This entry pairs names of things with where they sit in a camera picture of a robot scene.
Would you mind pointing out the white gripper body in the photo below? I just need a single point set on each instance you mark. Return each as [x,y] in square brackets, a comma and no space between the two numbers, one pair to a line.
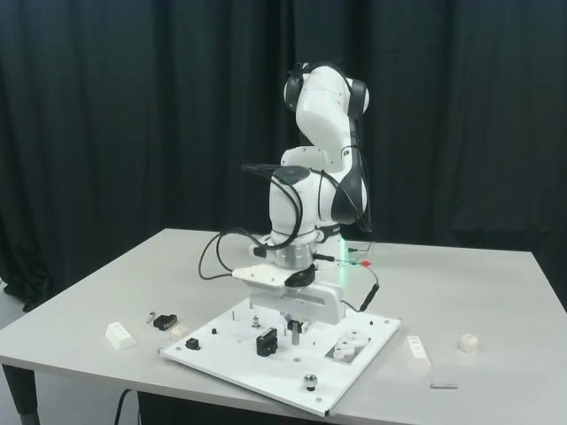
[319,303]

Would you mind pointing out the metal round peg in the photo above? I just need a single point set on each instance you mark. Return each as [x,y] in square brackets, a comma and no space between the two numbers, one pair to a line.
[294,336]

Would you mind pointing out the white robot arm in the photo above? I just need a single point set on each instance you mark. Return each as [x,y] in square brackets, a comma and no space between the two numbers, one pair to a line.
[310,110]

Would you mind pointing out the long white peg holder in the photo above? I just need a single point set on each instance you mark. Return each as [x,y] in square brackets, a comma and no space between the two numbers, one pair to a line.
[418,352]

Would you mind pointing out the white round holder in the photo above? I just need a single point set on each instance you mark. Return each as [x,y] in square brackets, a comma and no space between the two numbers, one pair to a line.
[468,343]

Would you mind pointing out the black D-SUB plug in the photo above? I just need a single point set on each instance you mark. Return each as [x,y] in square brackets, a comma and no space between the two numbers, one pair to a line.
[267,343]

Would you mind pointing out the metal BNC plug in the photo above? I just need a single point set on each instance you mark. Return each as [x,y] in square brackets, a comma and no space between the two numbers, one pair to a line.
[255,322]

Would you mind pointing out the white small gear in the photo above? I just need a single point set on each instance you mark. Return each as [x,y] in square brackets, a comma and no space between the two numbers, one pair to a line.
[339,353]

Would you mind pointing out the white medium gear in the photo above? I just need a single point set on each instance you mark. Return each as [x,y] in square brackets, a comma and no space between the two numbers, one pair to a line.
[347,347]

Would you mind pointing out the white large gear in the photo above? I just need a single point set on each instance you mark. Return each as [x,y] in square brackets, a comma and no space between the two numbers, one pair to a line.
[359,338]

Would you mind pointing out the metal bolt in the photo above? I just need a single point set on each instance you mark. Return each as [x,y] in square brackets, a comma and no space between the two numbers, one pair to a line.
[308,381]

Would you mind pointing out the white task board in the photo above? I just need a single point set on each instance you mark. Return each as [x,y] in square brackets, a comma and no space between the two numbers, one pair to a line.
[248,372]

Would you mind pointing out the small black plug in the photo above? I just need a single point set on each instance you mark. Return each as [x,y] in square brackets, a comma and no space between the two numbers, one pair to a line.
[192,343]

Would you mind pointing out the small white block holder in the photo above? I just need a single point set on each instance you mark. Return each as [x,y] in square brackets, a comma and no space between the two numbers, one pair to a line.
[179,332]

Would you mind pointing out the white wedge-shaped holder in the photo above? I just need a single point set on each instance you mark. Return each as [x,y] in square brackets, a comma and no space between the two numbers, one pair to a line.
[120,337]

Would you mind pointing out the black curtain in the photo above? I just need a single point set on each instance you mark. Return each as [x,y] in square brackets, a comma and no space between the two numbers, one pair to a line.
[133,110]

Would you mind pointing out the dark table leg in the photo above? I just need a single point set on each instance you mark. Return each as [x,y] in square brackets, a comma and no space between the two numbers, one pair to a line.
[20,394]

